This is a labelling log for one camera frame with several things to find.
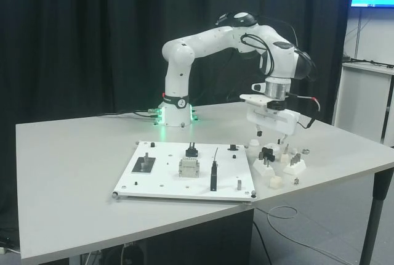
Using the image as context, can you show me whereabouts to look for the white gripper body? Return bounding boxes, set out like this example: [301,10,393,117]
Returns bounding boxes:
[246,105,299,136]

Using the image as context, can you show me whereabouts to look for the black D-SUB plug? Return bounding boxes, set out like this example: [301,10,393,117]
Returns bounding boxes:
[259,145,275,161]

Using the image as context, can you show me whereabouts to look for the white holder for D-SUB plug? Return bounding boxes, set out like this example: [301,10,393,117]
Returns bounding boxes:
[252,156,277,177]

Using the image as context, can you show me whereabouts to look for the white large gear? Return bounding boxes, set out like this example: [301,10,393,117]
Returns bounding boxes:
[263,142,280,155]

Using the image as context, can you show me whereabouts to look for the small white holder with peg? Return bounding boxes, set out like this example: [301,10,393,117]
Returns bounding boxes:
[278,143,292,163]

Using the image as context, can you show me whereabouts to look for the white holder with metal pegs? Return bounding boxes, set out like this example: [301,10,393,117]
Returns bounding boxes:
[282,153,308,176]

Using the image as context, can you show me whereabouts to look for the small white cube holder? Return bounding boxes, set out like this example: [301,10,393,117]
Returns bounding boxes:
[267,175,283,189]

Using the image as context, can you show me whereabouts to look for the black Ethernet plug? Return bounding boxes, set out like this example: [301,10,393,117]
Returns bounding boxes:
[185,142,200,158]

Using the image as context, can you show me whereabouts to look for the white cabinet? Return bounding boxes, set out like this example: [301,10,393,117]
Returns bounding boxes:
[333,60,394,148]

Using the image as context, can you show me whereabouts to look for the white task board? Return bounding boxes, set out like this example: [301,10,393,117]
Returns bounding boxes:
[112,140,258,206]

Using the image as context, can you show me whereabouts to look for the dark table leg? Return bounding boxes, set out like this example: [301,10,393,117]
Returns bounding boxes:
[359,168,389,265]

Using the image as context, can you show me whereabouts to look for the black curtain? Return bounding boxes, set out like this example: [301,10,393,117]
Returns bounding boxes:
[0,0,352,243]

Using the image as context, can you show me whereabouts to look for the black USB plug with cable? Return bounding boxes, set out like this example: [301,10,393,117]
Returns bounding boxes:
[209,147,220,192]

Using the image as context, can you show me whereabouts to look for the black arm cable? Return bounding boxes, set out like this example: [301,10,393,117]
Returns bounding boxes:
[215,12,318,86]

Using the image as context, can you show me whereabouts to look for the grey floor cable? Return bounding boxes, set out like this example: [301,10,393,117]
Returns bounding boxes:
[252,205,363,265]

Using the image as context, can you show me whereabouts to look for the black cables at arm foot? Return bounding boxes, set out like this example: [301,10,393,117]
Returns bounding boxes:
[104,109,161,121]

